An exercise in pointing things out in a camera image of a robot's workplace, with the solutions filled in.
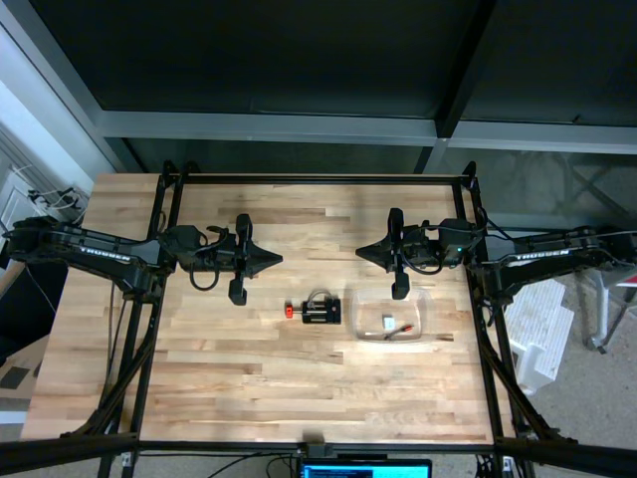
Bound white plastic step stool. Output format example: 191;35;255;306
502;278;568;397

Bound grey metal beam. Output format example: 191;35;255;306
97;110;637;155

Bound black metal frame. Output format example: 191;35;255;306
0;159;637;478

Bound black vise with red knob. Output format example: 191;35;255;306
284;291;343;326

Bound clear plastic container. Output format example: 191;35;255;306
349;286;433;344

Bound black floor cable bundle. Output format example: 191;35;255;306
266;453;300;478

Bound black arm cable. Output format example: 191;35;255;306
188;226;231;292
403;221;445;276

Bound blue laptop screen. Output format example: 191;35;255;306
298;458;433;478

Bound cardboard box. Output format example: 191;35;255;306
0;333;51;399

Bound black camera box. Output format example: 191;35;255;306
298;431;332;458

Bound tangled white black cables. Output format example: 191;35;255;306
27;186;86;213

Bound silver chair base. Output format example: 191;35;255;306
576;271;637;355

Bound red RCA connector frayed wire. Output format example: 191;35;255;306
365;323;415;343

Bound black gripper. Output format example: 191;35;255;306
354;207;437;302
208;213;284;307

